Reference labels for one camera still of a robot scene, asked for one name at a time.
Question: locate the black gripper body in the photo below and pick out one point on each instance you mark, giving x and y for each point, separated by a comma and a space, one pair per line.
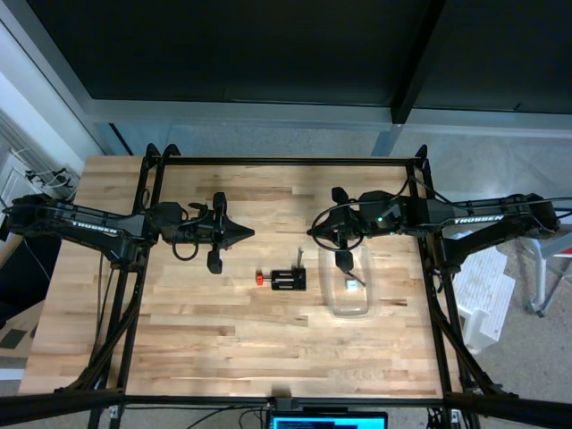
218, 205
340, 196

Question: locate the white step stool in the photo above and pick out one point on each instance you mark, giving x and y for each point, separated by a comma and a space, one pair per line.
482, 295

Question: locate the black metal frame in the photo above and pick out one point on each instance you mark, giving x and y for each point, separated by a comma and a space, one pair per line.
134, 313

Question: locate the silver frame bracket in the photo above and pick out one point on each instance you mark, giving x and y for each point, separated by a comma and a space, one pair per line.
114, 411
456, 415

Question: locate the blue laptop screen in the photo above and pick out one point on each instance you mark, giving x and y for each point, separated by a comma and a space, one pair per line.
326, 422

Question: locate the grey metal chair frame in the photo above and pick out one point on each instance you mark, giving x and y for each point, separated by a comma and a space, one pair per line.
538, 277

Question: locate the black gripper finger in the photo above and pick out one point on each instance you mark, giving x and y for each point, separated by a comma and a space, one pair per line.
333, 238
233, 237
333, 224
233, 228

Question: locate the black room pillar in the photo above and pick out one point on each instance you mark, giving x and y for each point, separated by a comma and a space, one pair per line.
413, 67

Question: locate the black clamp with orange knob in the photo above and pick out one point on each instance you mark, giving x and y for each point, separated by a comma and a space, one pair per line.
288, 280

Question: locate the clear plastic container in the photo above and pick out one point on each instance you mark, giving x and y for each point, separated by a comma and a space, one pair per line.
353, 308

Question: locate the small black camera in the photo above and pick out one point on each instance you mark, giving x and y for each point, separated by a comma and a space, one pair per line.
282, 402

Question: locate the small white block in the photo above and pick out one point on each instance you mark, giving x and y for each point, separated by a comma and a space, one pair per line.
351, 286

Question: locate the tan cardboard box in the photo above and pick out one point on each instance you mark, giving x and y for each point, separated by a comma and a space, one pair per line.
18, 319

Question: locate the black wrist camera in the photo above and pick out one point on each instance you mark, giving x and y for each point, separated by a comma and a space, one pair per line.
170, 213
380, 207

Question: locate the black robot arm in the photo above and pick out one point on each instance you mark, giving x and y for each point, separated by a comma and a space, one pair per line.
89, 221
473, 219

